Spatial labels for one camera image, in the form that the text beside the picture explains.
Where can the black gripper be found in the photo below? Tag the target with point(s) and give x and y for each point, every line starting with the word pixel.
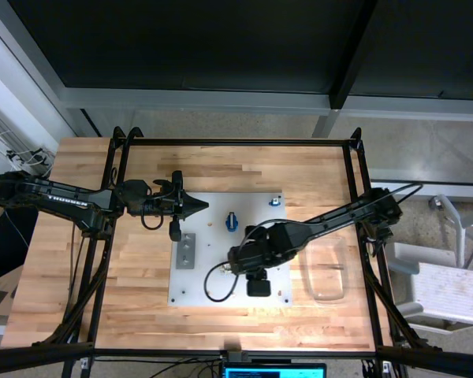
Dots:
pixel 258 288
pixel 163 204

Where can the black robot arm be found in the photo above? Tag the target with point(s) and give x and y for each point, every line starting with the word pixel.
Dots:
pixel 63 199
pixel 331 220

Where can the clear plastic container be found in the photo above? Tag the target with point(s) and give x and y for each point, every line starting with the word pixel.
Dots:
pixel 326 275

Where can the small blue white connector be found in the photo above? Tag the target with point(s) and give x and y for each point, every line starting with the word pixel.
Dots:
pixel 274 202

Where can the grey metal plate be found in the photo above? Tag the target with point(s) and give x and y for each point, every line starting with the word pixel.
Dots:
pixel 187 252

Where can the white plastic board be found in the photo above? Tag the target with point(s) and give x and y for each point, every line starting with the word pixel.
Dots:
pixel 193 283

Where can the blue laptop screen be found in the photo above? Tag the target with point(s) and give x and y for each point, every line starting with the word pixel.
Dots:
pixel 274 371

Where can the white step stool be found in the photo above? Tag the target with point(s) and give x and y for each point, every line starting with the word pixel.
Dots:
pixel 437 295

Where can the brown cardboard box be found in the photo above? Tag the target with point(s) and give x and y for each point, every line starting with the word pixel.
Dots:
pixel 4 283

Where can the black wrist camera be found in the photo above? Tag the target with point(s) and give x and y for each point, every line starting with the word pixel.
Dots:
pixel 242 258

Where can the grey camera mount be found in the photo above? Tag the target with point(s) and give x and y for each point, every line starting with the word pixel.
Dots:
pixel 236 356

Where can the black aluminium frame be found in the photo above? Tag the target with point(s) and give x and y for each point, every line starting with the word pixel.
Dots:
pixel 236 141

